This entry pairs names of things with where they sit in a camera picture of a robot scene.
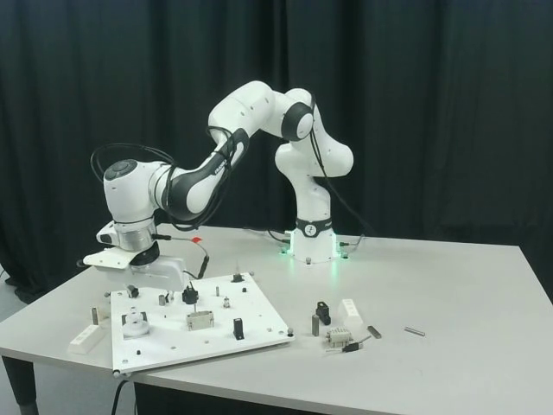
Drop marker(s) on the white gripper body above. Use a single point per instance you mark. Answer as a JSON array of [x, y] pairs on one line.
[[164, 274]]

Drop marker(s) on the white large gear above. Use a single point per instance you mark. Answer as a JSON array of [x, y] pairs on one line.
[[136, 332]]

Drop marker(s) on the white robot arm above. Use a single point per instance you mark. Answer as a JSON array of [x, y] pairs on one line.
[[302, 194]]

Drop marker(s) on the black waterproof plug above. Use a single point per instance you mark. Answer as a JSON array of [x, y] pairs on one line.
[[190, 296]]

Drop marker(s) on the thin black rod with red tag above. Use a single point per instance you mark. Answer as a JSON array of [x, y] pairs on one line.
[[205, 266]]

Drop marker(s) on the white mounting plate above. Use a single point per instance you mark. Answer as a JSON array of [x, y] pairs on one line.
[[106, 258]]

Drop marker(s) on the white task board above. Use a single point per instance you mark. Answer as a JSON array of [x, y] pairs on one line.
[[194, 346]]

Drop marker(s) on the white peg holder with holes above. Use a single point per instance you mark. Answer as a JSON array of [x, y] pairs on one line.
[[350, 313], [86, 340]]

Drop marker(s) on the black table leg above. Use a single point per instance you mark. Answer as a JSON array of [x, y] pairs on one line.
[[17, 389]]

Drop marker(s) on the black D-SUB plug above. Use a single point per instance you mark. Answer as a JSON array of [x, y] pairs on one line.
[[323, 312]]

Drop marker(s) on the beige rectangular plug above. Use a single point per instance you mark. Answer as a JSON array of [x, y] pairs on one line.
[[336, 338]]

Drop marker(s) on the black curtain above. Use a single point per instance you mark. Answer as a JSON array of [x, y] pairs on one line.
[[65, 65]]

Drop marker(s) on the thin metal round peg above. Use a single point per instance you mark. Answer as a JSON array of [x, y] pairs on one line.
[[415, 330]]

